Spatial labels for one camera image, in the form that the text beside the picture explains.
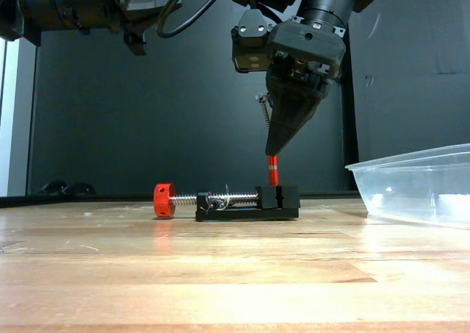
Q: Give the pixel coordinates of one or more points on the red RCA plug with spring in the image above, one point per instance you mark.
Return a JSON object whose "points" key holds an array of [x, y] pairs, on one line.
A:
{"points": [[272, 162]]}

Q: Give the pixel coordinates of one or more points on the red RCA socket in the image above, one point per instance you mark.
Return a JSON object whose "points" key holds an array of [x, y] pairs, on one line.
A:
{"points": [[275, 178]]}

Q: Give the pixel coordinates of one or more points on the black vise with red knob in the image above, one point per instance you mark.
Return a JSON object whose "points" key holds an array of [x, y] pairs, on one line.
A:
{"points": [[279, 200]]}

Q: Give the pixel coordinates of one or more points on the clear plastic tub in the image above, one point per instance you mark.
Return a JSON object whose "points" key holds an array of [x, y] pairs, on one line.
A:
{"points": [[404, 186]]}

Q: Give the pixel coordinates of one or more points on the white foam pad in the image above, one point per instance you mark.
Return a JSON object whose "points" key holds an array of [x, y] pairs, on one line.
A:
{"points": [[455, 206]]}

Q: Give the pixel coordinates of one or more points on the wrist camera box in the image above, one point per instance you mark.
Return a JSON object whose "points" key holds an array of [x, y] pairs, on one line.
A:
{"points": [[251, 39]]}

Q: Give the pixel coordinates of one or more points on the black wall pillar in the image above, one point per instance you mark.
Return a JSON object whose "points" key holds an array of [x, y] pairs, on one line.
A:
{"points": [[350, 134]]}

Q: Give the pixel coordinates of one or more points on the black curved frame bracket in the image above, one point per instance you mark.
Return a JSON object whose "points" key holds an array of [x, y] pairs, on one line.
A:
{"points": [[53, 187], [81, 189]]}

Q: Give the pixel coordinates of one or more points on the black aluminium frame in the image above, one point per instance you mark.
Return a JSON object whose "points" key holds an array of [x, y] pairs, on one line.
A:
{"points": [[110, 199]]}

